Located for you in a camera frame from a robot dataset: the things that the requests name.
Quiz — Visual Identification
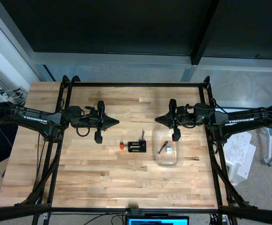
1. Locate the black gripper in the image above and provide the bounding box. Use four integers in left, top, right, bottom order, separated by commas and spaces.
154, 98, 191, 142
88, 101, 120, 143

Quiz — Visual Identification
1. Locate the clear plastic container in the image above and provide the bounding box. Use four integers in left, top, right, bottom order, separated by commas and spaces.
152, 128, 183, 168

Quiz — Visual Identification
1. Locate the black vise with orange knob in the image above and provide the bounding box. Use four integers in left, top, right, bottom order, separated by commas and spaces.
119, 140, 147, 153

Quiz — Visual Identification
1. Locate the white step stool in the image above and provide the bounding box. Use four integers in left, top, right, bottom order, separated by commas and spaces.
222, 133, 258, 186

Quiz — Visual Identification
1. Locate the laptop with blue screen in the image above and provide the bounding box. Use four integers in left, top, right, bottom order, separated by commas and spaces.
127, 215, 190, 225

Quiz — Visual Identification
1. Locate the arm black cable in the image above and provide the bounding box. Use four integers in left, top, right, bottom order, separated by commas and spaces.
76, 105, 96, 137
176, 105, 217, 129

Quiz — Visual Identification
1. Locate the black metal frame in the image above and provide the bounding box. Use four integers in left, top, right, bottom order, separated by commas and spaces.
0, 75, 272, 225

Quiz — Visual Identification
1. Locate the bundle of loose cables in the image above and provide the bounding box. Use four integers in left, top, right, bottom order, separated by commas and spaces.
0, 86, 26, 99

